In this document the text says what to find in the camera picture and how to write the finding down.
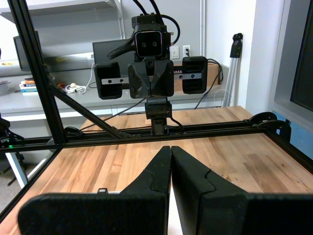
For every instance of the white wall outlet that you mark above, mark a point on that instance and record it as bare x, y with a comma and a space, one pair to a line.
174, 52
186, 50

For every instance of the white wall shelf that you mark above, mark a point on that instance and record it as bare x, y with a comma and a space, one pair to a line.
73, 14

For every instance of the dark computer monitor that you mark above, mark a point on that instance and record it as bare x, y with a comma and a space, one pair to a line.
19, 56
102, 51

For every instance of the black aluminium frame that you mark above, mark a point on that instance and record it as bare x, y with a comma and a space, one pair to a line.
38, 73

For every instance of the stack of books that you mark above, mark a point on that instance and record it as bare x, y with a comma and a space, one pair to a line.
28, 88

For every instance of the white table leg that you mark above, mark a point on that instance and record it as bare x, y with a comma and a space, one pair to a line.
17, 169

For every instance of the blue panel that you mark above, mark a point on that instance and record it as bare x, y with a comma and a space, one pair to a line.
303, 137

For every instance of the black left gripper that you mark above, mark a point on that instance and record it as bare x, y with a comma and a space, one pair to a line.
108, 71

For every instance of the black stand with green light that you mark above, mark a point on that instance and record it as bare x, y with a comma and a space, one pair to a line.
5, 132

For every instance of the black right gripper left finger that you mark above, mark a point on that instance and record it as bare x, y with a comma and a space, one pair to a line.
110, 215

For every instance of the brown wooden box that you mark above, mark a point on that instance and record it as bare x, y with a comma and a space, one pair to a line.
212, 73

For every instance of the aluminium tripod with black head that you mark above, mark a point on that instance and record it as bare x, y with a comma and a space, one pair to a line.
237, 46

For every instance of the grey desk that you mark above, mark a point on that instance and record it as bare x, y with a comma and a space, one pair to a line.
181, 101

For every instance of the black socket mount block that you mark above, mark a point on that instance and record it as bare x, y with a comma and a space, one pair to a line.
102, 191

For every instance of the black frame corner bracket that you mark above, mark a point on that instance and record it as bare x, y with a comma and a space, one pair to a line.
72, 131
281, 127
264, 117

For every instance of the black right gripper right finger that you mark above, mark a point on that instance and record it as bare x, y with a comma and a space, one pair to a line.
232, 215

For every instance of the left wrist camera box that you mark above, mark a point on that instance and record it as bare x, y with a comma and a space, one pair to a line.
148, 44

